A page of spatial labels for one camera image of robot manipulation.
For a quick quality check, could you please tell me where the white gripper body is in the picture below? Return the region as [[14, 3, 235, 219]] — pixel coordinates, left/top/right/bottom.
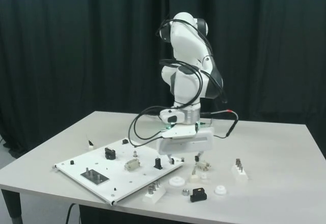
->
[[155, 127, 215, 157]]

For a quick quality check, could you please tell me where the black D-SUB plug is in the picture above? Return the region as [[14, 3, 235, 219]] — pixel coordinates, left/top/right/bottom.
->
[[189, 187, 208, 204]]

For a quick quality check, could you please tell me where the metal waterproof plug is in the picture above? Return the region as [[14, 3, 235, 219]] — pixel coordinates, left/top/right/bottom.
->
[[194, 160, 212, 171]]

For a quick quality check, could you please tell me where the flat white mounting plate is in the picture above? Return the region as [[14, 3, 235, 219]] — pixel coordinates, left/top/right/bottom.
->
[[162, 124, 198, 139]]

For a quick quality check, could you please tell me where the white large gear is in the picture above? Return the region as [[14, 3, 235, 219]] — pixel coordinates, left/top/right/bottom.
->
[[168, 176, 187, 190]]

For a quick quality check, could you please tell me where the white box with dark window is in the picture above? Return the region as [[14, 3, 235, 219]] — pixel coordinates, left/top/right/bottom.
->
[[158, 108, 185, 124]]

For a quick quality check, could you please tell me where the white medium gear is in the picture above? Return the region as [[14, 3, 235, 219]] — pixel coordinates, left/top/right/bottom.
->
[[213, 184, 228, 197]]

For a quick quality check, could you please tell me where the white round peg holder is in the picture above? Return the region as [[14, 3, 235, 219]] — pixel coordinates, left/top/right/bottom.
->
[[142, 187, 167, 205]]

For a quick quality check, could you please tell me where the white square peg holder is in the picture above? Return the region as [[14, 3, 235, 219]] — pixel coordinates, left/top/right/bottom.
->
[[230, 164, 249, 182]]

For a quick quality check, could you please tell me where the thin black rod red tag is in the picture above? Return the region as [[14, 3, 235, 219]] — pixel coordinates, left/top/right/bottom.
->
[[225, 109, 239, 139]]

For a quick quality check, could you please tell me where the white task board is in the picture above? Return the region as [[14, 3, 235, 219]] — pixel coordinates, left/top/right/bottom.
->
[[51, 138, 185, 206]]

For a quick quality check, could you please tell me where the black curtain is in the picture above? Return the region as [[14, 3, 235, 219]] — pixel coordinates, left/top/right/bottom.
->
[[0, 0, 326, 159]]

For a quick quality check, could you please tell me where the dark table leg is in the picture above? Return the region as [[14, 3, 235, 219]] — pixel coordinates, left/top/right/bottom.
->
[[1, 188, 22, 224]]

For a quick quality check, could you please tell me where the silver wrist ring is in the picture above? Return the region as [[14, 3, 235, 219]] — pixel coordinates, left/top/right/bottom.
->
[[183, 107, 202, 126]]

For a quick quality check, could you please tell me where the black looped wrist cable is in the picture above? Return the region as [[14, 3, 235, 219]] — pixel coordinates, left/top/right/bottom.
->
[[128, 105, 169, 149]]

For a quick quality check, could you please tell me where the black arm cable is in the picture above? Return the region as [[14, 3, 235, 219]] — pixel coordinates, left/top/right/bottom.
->
[[155, 16, 229, 105]]

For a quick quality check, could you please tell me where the black cable under table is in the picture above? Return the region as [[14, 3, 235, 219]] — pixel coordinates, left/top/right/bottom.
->
[[66, 203, 77, 224]]

